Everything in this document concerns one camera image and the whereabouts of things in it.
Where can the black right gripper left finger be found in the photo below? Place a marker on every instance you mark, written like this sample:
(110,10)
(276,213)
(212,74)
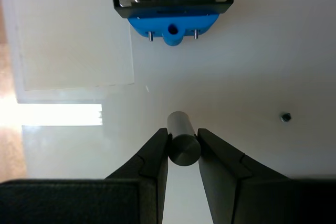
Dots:
(78,203)

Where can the small dark threaded insert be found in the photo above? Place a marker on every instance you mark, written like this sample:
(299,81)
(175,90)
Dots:
(285,117)

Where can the thin translucent white plate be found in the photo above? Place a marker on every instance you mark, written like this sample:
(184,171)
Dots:
(78,37)

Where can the large steel cylinder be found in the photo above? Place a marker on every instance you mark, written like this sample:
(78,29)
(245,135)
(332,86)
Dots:
(183,150)

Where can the small silver pin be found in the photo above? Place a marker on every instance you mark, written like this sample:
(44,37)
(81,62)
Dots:
(196,34)
(150,36)

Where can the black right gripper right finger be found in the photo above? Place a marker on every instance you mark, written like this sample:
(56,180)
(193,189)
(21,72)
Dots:
(275,203)

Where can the white board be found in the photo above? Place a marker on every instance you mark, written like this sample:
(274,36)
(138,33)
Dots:
(236,77)

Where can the blue connector mount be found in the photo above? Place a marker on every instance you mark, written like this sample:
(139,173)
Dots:
(157,24)

